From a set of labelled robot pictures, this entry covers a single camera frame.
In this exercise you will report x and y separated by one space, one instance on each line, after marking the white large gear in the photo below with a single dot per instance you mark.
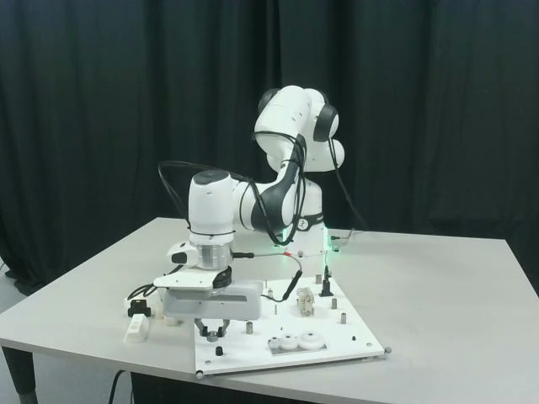
311 341

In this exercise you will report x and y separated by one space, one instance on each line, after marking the black curtain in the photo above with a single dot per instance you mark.
84 105

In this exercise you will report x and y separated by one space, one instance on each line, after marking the black D-SUB plug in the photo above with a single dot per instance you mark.
138 307

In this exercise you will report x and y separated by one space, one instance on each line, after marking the white plug holder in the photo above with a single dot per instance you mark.
159 305

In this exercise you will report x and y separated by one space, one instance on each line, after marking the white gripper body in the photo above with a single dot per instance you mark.
236 309

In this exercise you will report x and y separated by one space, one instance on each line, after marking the white holder with holes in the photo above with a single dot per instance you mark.
136 329

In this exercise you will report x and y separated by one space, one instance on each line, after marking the black upright plug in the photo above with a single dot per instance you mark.
326 286

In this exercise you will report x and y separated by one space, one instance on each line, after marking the white medium gear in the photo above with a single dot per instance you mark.
289 341

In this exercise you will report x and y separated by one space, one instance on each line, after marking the dark table leg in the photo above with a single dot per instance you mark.
19 374

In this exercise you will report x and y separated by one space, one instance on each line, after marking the metal bolt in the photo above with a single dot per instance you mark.
212 335

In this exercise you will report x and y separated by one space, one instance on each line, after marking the white small gear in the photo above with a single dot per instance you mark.
274 343

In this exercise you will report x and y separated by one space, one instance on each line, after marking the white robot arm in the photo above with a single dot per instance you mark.
290 113

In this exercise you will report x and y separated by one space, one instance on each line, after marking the white task board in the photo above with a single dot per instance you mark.
295 336

